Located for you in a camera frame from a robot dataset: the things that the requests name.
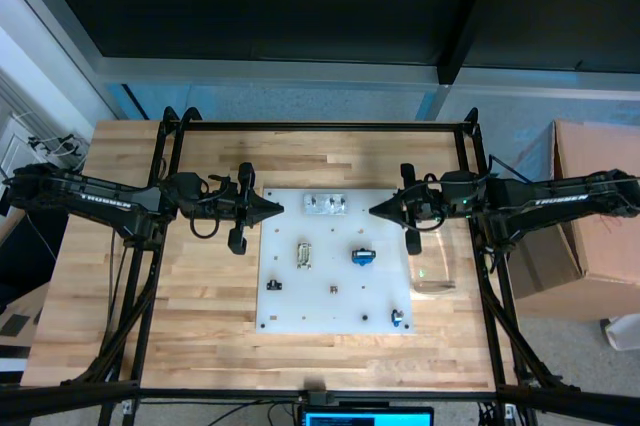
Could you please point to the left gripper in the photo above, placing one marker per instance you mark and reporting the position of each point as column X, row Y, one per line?
column 244, row 181

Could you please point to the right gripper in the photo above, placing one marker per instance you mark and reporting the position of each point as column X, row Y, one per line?
column 411, row 181

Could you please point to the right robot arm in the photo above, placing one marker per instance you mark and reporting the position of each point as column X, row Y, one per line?
column 540, row 201

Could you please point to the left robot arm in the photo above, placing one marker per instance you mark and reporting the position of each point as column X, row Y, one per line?
column 100, row 198

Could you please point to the beige many-pin connector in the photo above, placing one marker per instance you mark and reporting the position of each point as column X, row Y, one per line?
column 305, row 256

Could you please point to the clear plastic container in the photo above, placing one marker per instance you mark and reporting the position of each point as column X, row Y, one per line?
column 434, row 286

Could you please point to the large blue socket block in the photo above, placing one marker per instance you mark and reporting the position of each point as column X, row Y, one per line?
column 363, row 257

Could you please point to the steel block with pegs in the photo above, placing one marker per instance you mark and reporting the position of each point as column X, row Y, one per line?
column 325, row 204

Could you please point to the small black block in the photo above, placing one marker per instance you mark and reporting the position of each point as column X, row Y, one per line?
column 274, row 285

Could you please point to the white task board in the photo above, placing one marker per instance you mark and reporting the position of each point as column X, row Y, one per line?
column 300, row 306

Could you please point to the small blue socket block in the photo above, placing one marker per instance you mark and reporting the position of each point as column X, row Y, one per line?
column 397, row 318

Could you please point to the cardboard box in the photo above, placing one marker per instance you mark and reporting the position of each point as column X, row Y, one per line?
column 595, row 226

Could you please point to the blue screen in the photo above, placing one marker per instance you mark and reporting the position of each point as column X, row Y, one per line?
column 365, row 418

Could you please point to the black frame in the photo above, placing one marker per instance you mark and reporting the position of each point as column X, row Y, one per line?
column 320, row 127

